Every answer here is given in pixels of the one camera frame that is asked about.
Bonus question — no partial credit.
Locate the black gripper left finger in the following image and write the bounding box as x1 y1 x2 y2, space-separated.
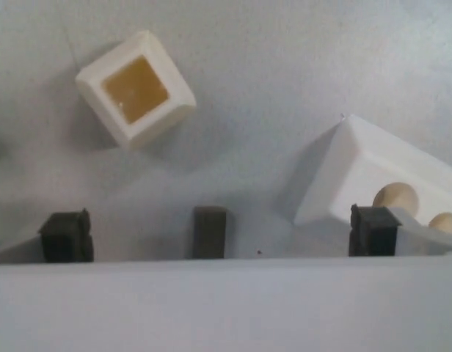
0 208 95 265

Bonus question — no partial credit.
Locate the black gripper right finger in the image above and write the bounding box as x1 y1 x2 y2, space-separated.
349 204 452 257

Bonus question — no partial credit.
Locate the long white round-hole peg holder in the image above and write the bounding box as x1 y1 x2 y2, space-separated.
294 114 452 238

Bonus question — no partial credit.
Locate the white square-hole peg holder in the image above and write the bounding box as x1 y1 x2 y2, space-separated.
74 31 197 150

